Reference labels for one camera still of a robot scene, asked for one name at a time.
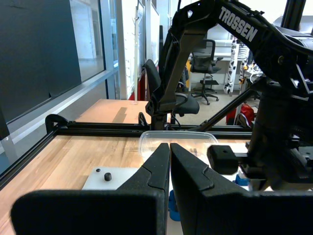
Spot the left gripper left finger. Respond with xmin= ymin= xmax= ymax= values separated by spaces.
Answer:
xmin=10 ymin=143 xmax=171 ymax=235

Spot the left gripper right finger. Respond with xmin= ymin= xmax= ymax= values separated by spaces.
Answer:
xmin=170 ymin=143 xmax=313 ymax=235

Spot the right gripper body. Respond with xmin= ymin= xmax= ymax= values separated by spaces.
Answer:
xmin=207 ymin=136 xmax=313 ymax=192

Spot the blue socket block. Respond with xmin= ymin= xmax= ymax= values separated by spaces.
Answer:
xmin=168 ymin=189 xmax=181 ymax=221
xmin=232 ymin=173 xmax=250 ymax=187

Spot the white task board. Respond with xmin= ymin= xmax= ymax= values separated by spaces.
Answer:
xmin=82 ymin=167 xmax=277 ymax=235

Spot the red bag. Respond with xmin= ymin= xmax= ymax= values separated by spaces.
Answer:
xmin=225 ymin=103 xmax=255 ymax=128

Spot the clear plastic container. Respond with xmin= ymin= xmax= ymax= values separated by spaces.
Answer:
xmin=138 ymin=130 xmax=219 ymax=163

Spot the black office chair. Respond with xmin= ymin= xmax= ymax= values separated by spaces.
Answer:
xmin=189 ymin=39 xmax=224 ymax=106
xmin=142 ymin=58 xmax=200 ymax=117

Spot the glass window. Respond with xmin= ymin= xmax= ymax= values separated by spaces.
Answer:
xmin=69 ymin=0 xmax=120 ymax=83

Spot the black frame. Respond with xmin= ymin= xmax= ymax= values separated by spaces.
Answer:
xmin=0 ymin=0 xmax=307 ymax=190

